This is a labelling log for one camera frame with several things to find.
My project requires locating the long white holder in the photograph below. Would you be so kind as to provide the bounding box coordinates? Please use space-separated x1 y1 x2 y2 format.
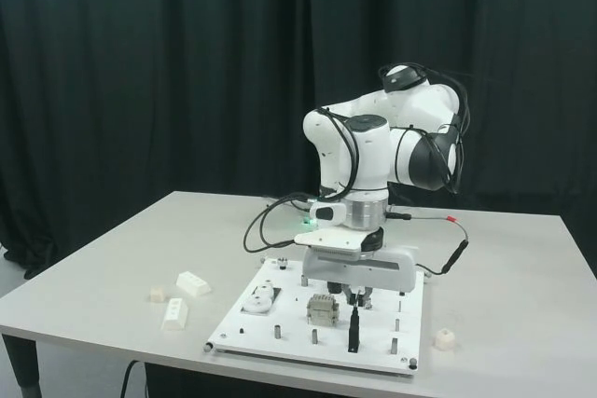
160 297 189 332
175 270 213 298

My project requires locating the white task board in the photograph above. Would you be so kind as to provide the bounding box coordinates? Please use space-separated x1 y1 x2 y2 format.
203 255 428 368

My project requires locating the white large gear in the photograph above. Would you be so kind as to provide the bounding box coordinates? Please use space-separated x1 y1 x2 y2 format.
242 295 272 316

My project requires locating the black floor cable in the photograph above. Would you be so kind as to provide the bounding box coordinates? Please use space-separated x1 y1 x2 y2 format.
120 359 146 398

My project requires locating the black table leg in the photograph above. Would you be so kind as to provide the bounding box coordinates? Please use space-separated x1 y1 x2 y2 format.
0 333 39 398

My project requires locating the black USB plug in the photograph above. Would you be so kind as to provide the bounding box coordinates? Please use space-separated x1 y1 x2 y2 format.
346 304 362 353

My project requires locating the black curtain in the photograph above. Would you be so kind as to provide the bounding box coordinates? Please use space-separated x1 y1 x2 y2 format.
0 0 597 281

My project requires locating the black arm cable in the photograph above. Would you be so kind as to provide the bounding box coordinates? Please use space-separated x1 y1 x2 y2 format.
378 63 471 196

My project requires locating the beige metal waterproof plug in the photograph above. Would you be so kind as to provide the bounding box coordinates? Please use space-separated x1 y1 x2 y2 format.
305 294 340 325

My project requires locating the thin black rod on wire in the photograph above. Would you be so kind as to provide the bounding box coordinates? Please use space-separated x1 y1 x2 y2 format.
385 213 470 277

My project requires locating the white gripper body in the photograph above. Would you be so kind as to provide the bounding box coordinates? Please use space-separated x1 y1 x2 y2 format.
301 247 417 295

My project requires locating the black looped wrist cable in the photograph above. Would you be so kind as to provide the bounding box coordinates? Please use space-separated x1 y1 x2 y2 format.
242 191 324 255

